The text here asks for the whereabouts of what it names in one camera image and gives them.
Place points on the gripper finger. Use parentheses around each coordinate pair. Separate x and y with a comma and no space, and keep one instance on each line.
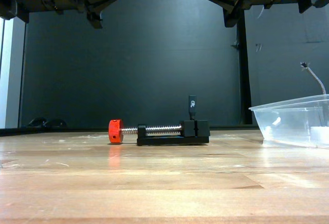
(226,3)
(102,3)

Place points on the black USB-C socket adapter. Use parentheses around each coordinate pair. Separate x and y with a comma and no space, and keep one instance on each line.
(192,105)

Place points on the clear plastic tub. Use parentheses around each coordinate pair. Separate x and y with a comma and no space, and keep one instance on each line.
(290,121)

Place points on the black vise with orange knob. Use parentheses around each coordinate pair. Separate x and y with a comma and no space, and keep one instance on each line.
(167,138)

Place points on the small white block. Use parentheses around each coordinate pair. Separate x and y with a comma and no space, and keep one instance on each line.
(320,134)

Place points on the black upright post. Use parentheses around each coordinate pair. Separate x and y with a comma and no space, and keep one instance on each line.
(244,80)

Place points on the black aluminium table frame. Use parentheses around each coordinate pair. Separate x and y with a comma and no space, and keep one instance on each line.
(55,123)

